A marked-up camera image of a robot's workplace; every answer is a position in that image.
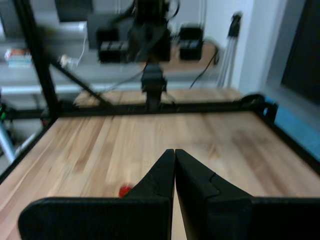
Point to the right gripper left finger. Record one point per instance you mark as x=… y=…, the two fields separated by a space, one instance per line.
x=105 y=217

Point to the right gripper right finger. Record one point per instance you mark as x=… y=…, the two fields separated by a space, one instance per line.
x=225 y=215

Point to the black clamp with red knob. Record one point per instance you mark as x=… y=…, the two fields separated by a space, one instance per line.
x=124 y=191

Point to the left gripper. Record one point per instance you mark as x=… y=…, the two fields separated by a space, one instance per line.
x=153 y=78

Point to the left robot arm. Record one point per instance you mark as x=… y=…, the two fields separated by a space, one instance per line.
x=150 y=32

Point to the black frame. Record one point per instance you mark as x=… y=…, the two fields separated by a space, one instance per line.
x=42 y=62

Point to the grey tripod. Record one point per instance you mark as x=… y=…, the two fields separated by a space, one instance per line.
x=231 y=50

